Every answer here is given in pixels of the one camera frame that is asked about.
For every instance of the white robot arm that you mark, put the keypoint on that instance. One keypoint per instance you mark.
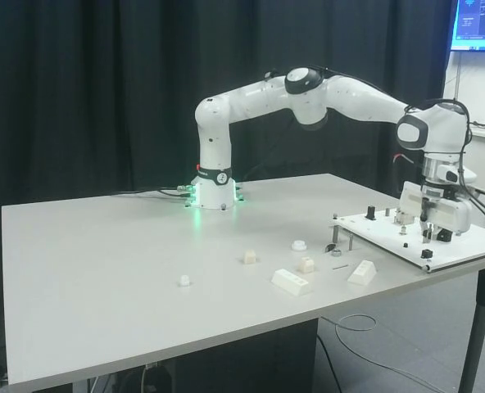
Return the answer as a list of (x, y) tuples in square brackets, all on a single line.
[(250, 102)]

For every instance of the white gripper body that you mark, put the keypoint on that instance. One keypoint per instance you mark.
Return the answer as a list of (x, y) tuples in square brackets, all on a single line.
[(451, 213)]

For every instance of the blue screen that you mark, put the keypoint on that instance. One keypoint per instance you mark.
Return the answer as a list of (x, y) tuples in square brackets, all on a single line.
[(478, 22)]

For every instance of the metal bolt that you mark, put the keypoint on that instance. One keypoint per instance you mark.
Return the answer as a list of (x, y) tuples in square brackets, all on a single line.
[(336, 252)]

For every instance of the black table leg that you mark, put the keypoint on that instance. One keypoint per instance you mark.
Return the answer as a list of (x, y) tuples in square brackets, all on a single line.
[(482, 327)]

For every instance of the white wedge holder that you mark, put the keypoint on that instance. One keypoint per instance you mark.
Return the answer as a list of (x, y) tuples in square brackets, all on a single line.
[(361, 272)]

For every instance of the white square holder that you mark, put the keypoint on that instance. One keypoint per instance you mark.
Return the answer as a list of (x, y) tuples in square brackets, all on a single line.
[(306, 264)]

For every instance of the small white holder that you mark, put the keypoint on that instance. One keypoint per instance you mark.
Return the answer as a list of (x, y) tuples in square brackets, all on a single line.
[(248, 256)]

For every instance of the thin black pin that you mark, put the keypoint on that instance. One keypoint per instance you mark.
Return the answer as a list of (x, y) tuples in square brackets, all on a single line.
[(340, 268)]

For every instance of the Ethernet plug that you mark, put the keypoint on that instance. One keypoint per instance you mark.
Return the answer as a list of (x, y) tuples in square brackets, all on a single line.
[(429, 230)]

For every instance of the long white holder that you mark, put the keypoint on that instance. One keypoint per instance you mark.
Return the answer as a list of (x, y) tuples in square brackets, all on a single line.
[(291, 282)]

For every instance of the black plug on board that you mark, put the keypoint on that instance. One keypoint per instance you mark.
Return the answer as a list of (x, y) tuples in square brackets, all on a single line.
[(370, 213)]

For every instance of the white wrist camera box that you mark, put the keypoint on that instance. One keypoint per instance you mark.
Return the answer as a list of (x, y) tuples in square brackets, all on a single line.
[(457, 174)]

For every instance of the black curtain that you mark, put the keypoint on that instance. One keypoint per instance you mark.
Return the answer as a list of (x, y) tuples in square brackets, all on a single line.
[(103, 82)]

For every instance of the white task board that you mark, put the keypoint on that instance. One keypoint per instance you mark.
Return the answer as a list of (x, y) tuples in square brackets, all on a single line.
[(382, 233)]

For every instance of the black round part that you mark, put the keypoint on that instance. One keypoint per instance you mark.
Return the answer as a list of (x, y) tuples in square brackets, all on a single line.
[(329, 247)]

